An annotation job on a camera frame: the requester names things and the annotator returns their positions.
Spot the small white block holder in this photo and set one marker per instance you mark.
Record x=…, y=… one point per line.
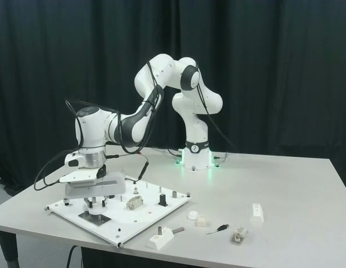
x=202, y=220

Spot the white small gear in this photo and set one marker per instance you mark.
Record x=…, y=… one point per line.
x=193, y=215

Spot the black curtains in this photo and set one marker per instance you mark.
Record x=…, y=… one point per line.
x=50, y=56

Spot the metal square peg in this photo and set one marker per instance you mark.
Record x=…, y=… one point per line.
x=178, y=230

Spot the metal round peg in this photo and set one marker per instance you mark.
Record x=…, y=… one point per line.
x=159, y=231

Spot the white task board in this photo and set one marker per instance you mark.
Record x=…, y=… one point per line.
x=139, y=220

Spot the grey table leg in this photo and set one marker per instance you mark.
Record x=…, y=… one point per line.
x=6, y=248

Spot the white holder with holes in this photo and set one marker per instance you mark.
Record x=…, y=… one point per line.
x=257, y=212

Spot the metal D-SUB plug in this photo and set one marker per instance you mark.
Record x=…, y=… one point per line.
x=237, y=236

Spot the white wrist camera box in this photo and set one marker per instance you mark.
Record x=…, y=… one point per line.
x=74, y=161

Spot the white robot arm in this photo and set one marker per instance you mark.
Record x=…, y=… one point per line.
x=196, y=117

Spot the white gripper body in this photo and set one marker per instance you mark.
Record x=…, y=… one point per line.
x=95, y=188

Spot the black USB plug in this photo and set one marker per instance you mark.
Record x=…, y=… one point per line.
x=222, y=227

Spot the white large gear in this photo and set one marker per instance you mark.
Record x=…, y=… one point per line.
x=94, y=210

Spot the white peg holder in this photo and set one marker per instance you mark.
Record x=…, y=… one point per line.
x=160, y=240

